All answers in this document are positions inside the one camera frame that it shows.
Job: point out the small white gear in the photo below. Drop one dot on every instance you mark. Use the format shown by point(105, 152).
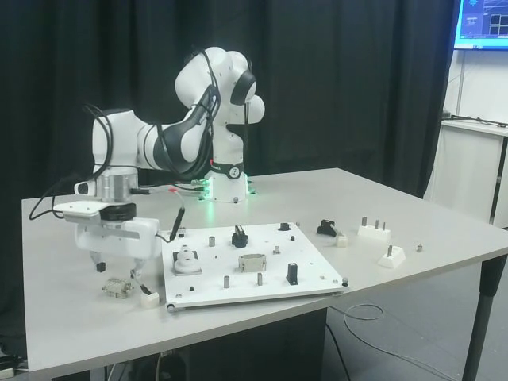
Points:
point(185, 251)

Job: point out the flat white mounting plate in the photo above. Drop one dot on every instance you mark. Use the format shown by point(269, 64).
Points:
point(79, 207)

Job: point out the blue screen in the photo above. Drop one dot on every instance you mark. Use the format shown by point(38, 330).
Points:
point(482, 24)

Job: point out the dark table leg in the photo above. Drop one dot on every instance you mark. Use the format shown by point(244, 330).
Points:
point(484, 317)

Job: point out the white three-hole peg holder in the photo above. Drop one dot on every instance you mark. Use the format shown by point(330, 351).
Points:
point(391, 259)

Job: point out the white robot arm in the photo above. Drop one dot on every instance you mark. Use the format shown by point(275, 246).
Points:
point(222, 119)

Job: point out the white cabinet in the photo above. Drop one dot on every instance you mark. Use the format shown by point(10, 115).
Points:
point(472, 170)

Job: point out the black D-SUB plug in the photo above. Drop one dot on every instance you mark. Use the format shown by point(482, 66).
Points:
point(326, 228)

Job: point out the small white plug holder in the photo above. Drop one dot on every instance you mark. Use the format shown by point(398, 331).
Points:
point(150, 301)
point(342, 241)

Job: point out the white task board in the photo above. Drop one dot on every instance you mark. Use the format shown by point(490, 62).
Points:
point(238, 291)

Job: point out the metal USB plug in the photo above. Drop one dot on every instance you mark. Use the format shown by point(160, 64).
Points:
point(338, 232)

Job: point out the small grey waterproof plug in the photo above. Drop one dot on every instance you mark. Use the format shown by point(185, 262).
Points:
point(113, 286)

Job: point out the black curtain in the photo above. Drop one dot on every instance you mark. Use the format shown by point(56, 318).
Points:
point(79, 59)

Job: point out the white stepped peg holder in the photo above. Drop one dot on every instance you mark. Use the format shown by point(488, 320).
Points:
point(373, 233)

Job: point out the large white gear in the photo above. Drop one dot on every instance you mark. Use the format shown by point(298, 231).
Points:
point(186, 265)

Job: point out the small white camera box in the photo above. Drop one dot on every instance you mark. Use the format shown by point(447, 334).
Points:
point(85, 187)

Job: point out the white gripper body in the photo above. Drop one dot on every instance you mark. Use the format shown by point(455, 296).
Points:
point(119, 238)

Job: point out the thin black rod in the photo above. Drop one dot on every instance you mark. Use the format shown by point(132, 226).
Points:
point(178, 222)

